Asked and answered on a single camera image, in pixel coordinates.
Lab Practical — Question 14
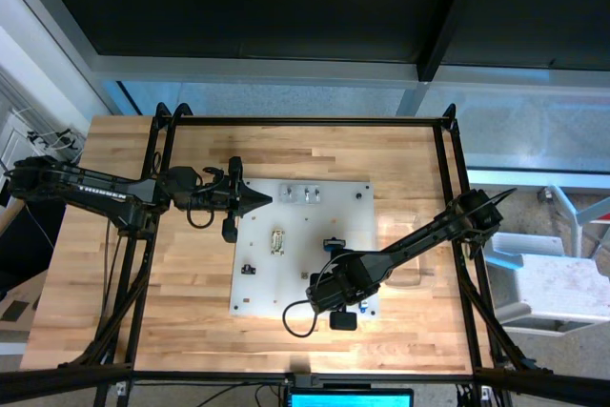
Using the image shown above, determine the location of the clear plastic tub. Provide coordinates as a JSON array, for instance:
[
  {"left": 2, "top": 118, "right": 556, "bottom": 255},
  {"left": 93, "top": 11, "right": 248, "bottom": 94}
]
[{"left": 376, "top": 214, "right": 433, "bottom": 292}]

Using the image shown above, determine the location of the white mounting board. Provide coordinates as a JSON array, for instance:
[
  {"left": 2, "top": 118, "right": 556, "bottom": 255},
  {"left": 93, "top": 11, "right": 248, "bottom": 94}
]
[{"left": 229, "top": 177, "right": 382, "bottom": 317}]

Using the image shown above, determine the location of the screen with blue edge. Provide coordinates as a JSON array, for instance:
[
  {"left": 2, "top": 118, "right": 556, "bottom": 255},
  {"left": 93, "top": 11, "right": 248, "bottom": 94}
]
[{"left": 284, "top": 386, "right": 415, "bottom": 407}]

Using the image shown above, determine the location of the brown cardboard sheet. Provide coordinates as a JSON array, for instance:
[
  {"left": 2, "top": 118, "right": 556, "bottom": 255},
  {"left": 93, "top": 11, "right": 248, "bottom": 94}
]
[{"left": 0, "top": 268, "right": 49, "bottom": 332}]

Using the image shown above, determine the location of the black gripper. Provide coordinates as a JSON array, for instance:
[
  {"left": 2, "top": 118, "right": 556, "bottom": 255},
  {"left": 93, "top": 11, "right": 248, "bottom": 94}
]
[
  {"left": 328, "top": 247, "right": 367, "bottom": 331},
  {"left": 221, "top": 155, "right": 275, "bottom": 244}
]

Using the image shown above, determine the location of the black braided cable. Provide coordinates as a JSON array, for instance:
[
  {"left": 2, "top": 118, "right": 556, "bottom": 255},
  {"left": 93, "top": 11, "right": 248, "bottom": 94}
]
[{"left": 185, "top": 205, "right": 214, "bottom": 230}]

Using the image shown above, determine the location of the black aluminium frame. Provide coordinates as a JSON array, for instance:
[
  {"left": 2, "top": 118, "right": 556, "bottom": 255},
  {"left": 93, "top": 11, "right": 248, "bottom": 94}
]
[{"left": 0, "top": 101, "right": 610, "bottom": 407}]

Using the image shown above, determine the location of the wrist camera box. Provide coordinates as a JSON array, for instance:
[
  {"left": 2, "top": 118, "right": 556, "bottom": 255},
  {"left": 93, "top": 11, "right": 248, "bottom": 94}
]
[
  {"left": 304, "top": 275, "right": 334, "bottom": 315},
  {"left": 209, "top": 182, "right": 231, "bottom": 212}
]

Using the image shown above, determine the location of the grey metal chair frame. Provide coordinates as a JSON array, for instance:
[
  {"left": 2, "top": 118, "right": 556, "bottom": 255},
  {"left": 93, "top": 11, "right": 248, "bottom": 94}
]
[{"left": 538, "top": 182, "right": 610, "bottom": 255}]

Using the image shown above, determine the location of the white cable bundle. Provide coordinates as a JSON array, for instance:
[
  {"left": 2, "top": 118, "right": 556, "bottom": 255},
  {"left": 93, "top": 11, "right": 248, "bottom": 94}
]
[{"left": 26, "top": 128, "right": 82, "bottom": 151}]

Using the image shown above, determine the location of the white plastic step stool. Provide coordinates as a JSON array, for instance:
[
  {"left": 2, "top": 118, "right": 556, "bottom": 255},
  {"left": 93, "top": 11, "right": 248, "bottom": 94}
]
[{"left": 488, "top": 232, "right": 610, "bottom": 337}]

